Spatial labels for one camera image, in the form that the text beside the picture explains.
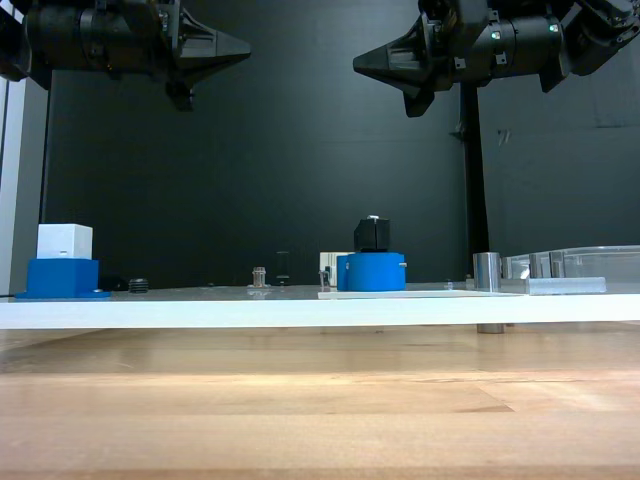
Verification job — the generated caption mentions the steel 16mm cylinder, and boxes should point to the steel 16mm cylinder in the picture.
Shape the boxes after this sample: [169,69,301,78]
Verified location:
[472,251,503,335]

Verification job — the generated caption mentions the black block plug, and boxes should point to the black block plug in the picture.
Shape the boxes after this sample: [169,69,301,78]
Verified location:
[353,214,392,253]

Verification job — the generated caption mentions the blue round holder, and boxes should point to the blue round holder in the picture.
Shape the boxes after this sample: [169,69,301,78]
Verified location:
[335,252,408,293]

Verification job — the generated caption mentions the white connector housing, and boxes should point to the white connector housing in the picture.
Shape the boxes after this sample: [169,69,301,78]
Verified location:
[319,251,347,287]

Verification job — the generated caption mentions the white cube block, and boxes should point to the white cube block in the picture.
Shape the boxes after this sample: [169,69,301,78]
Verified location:
[36,222,95,262]

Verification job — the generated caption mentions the thin white plate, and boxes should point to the thin white plate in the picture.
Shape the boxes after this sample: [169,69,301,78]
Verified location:
[317,289,524,301]

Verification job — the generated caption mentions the thin black bar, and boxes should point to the thin black bar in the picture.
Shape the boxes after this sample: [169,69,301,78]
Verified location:
[275,250,292,287]

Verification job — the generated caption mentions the white board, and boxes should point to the white board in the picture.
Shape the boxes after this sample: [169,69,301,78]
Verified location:
[0,285,640,330]

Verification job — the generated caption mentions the blue square socket base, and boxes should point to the blue square socket base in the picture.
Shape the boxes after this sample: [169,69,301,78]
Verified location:
[13,257,113,301]

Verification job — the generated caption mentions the grey aluminium bar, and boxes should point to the grey aluminium bar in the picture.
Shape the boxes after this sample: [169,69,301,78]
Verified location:
[521,275,608,297]

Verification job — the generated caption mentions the clear plastic tub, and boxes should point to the clear plastic tub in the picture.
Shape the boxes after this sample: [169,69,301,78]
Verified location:
[492,244,640,297]

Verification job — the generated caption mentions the black frame post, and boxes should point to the black frame post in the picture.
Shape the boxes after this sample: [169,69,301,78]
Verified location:
[452,82,491,280]

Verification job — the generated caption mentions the white frame post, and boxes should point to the white frame post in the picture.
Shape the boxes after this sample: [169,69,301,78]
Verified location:
[0,74,27,297]

